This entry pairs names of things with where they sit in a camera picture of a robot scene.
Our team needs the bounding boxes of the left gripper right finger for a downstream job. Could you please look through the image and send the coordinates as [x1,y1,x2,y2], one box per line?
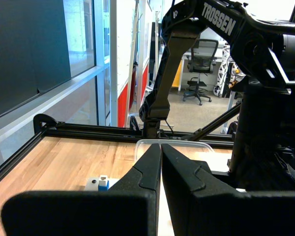
[161,144,295,236]

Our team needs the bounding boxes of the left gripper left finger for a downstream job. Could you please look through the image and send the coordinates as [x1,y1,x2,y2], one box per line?
[1,143,162,236]

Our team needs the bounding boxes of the blue white terminal block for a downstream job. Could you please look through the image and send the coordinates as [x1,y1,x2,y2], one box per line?
[98,175,111,192]

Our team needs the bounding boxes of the clear plastic tub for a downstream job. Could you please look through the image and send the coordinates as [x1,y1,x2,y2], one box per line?
[134,139,215,170]

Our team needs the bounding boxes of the white lattice stand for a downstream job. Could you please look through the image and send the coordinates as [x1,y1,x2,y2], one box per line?
[213,43,236,98]

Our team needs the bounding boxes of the black mesh office chair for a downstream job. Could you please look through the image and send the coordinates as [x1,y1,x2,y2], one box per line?
[182,38,220,106]

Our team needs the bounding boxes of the black frame rail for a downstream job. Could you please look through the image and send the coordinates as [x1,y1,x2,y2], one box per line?
[0,127,49,191]
[39,121,236,148]

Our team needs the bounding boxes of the black diagonal frame brace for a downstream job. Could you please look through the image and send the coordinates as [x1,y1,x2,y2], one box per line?
[184,102,242,142]

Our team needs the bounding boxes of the black frame corner bracket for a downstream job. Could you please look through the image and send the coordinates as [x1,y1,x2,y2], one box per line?
[33,113,59,135]

